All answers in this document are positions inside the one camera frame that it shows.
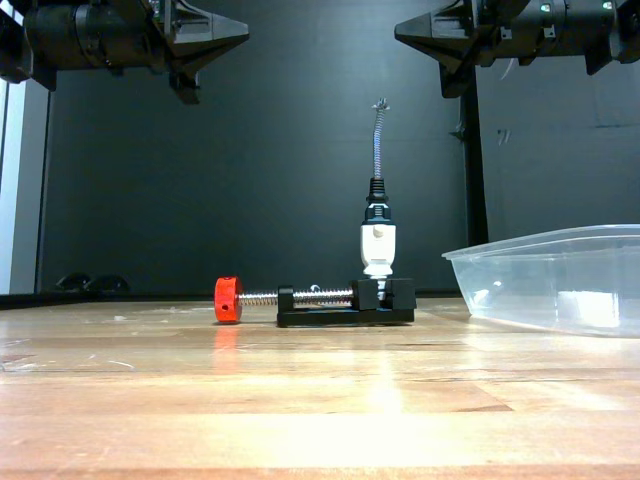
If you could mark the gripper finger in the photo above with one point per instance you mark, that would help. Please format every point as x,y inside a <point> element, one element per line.
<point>210,52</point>
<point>440,27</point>
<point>220,27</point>
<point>450,52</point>

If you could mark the white receptacle socket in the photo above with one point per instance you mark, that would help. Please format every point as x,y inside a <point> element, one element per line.
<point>378,250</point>

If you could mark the clear plastic tub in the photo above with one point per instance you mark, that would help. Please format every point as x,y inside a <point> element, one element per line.
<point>525,280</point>

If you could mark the black vise with red knob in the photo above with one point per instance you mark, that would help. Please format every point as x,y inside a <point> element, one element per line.
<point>345,316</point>

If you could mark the white foam block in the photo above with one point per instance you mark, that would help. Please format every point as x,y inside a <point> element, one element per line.
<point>587,307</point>

